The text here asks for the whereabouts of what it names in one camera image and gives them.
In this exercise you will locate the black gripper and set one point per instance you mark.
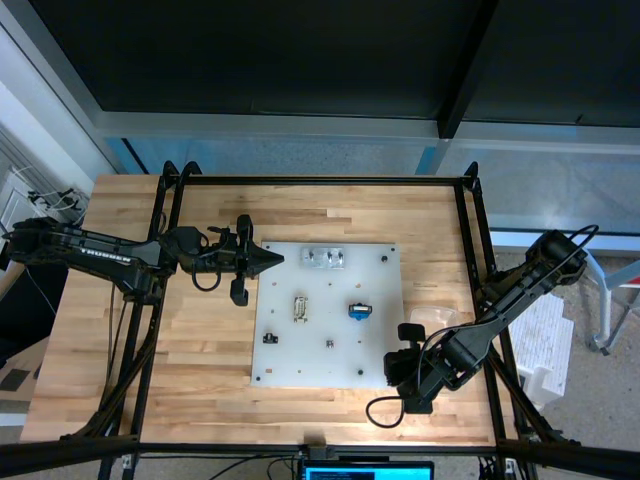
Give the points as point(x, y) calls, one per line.
point(242, 290)
point(412, 370)

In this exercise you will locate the grey multi-pin connector housing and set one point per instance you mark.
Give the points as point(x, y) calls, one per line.
point(300, 307)

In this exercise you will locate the blue D-sub connector block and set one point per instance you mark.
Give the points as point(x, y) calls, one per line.
point(360, 312)

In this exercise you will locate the small metal coaxial connector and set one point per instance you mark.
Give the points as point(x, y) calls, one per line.
point(329, 344)

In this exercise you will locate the aluminium plate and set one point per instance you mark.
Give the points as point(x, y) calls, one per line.
point(321, 264)

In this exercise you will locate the black socket block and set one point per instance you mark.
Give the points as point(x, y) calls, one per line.
point(270, 339)

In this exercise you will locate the white task board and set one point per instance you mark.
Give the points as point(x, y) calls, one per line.
point(325, 310)

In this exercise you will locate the laptop screen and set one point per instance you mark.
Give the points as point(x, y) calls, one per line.
point(365, 472)

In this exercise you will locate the white foam packing block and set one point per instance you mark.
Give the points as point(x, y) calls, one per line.
point(545, 345)

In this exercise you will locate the cardboard box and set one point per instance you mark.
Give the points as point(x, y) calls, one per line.
point(30, 360)

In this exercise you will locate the black pillar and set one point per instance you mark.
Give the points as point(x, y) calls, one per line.
point(467, 65)

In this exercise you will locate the black aluminium frame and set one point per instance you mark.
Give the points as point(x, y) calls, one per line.
point(320, 179)

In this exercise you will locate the small black fixed camera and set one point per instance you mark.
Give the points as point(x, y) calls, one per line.
point(316, 445)

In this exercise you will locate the grey metal chair frame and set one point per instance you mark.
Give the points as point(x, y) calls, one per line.
point(606, 300)

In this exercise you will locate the grey window post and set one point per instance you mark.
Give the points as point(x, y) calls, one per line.
point(60, 75)

